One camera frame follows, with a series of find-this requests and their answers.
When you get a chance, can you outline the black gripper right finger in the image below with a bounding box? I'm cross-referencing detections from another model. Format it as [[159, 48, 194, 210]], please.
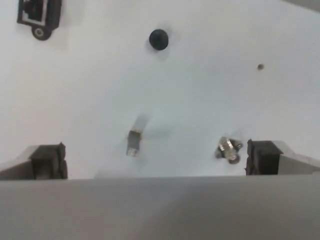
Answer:
[[244, 138, 320, 176]]

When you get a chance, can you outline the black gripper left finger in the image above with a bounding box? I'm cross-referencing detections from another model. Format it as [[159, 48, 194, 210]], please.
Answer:
[[0, 141, 69, 181]]

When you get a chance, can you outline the white task board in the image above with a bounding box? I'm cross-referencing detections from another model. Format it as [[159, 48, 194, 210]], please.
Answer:
[[0, 0, 320, 180]]

